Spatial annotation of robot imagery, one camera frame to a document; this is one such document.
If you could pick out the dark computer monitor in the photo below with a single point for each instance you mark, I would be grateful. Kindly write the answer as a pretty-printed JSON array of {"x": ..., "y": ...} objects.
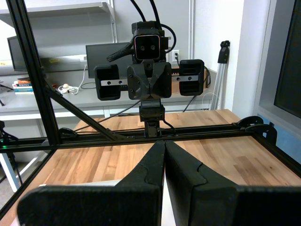
[
  {"x": 101, "y": 58},
  {"x": 14, "y": 54}
]

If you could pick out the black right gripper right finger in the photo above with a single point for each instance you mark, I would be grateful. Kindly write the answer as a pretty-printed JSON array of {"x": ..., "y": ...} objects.
[{"x": 223, "y": 207}]

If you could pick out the grey desk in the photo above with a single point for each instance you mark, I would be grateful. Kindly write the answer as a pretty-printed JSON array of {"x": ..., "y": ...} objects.
[{"x": 94, "y": 101}]

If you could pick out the grey folded tripod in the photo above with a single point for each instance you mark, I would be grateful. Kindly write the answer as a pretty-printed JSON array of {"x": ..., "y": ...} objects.
[{"x": 222, "y": 54}]

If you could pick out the brown cardboard box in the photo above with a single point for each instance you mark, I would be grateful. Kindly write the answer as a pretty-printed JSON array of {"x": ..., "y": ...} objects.
[{"x": 207, "y": 77}]

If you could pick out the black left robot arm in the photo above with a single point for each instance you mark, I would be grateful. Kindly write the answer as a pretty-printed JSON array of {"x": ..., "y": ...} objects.
[{"x": 151, "y": 113}]

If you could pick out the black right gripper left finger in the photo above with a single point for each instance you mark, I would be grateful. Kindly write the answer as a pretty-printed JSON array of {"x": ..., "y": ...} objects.
[{"x": 94, "y": 204}]

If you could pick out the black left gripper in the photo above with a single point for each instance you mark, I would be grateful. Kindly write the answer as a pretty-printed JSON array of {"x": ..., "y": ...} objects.
[{"x": 108, "y": 89}]

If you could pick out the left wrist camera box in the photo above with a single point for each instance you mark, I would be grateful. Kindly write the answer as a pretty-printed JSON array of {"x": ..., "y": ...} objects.
[{"x": 147, "y": 48}]

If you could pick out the stack of books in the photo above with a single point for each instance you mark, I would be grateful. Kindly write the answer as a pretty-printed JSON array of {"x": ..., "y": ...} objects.
[{"x": 23, "y": 88}]

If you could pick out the white wall shelf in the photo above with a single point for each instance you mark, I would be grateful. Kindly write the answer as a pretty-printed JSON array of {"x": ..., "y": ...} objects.
[{"x": 70, "y": 8}]

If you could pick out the black aluminium frame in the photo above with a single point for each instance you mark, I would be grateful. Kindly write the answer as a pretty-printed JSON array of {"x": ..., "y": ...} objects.
[{"x": 33, "y": 70}]

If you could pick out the white wall outlet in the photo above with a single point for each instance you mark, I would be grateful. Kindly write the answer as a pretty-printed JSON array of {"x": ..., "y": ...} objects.
[{"x": 175, "y": 55}]

